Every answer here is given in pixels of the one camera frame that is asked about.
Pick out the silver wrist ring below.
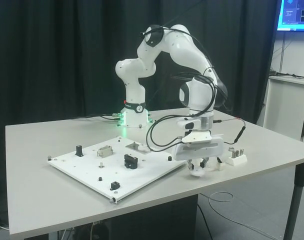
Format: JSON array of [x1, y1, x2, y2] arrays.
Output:
[[200, 116, 215, 131]]

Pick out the small white plug holder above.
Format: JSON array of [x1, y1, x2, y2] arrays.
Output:
[[208, 161, 227, 172]]

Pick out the white large gear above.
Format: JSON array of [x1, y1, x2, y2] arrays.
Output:
[[188, 166, 206, 178]]

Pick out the black floor cable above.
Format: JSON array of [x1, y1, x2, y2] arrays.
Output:
[[196, 203, 212, 240]]

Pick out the blue screen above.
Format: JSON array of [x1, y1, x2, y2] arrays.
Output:
[[276, 0, 304, 33]]

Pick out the wide white peg holder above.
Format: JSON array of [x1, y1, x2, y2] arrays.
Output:
[[225, 153, 248, 166]]

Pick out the black curtain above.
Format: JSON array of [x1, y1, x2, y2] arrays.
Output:
[[0, 0, 283, 222]]

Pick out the black base cable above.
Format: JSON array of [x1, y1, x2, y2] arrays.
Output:
[[74, 112, 124, 124]]

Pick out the grey floor cable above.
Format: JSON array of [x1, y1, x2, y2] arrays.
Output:
[[207, 191, 243, 240]]

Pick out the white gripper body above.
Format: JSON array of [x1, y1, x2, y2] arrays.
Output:
[[172, 136, 225, 162]]

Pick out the small white box dark window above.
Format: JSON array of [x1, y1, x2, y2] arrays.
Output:
[[177, 119, 202, 131]]

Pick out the dark grey table leg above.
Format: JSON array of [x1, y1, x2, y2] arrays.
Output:
[[284, 159, 304, 240]]

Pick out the flat white plate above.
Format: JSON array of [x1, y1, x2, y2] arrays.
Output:
[[181, 130, 213, 145]]

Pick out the thin black rod red tag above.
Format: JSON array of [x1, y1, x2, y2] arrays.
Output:
[[213, 116, 247, 145]]

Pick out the white cabinet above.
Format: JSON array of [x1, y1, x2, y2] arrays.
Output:
[[263, 74, 304, 145]]

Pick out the white task board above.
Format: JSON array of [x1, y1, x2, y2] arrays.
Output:
[[46, 136, 188, 205]]

